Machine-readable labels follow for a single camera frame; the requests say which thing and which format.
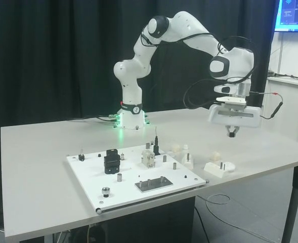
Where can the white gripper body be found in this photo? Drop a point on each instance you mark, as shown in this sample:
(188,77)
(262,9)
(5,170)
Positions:
(252,117)

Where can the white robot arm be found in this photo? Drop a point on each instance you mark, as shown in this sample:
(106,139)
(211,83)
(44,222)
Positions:
(136,96)

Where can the white large gear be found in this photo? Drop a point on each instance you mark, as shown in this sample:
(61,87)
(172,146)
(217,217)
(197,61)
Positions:
(230,167)

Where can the white small gear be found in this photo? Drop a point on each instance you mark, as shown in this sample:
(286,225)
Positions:
(186,147)

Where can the white medium gear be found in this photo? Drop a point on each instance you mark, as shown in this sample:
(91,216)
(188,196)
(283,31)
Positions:
(175,148)

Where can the thin black rod red tag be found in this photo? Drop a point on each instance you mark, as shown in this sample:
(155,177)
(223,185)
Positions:
(277,109)

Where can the small white holder block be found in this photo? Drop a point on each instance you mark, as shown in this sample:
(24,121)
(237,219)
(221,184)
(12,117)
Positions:
(215,156)

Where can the white cabinet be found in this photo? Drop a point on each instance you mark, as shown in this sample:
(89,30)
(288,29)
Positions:
(285,114)

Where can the white peg holder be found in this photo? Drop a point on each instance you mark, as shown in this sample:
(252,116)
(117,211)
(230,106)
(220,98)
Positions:
(212,169)
(189,164)

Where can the beige metal connector block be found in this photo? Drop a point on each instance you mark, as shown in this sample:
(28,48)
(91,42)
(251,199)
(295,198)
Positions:
(148,159)

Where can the dark grey table leg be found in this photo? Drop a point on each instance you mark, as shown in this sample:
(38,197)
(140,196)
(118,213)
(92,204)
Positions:
(295,197)

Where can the blue screen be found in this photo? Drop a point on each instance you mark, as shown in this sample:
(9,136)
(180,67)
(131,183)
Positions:
(294,15)

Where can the black box under table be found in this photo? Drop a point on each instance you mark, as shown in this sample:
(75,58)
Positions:
(151,222)

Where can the black D-SUB plug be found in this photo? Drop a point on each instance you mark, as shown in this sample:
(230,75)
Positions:
(111,162)

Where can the white task board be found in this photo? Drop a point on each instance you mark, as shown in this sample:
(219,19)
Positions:
(88,182)

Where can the black curtain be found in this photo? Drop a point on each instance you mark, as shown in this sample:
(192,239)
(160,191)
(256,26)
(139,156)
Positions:
(50,63)

